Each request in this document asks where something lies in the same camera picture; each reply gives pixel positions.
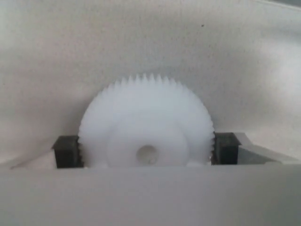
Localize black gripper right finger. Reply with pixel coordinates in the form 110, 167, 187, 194
211, 132, 294, 166

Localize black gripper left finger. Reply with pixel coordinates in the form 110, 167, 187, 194
9, 136, 85, 169

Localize white large gear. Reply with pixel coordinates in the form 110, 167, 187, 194
79, 73, 215, 169

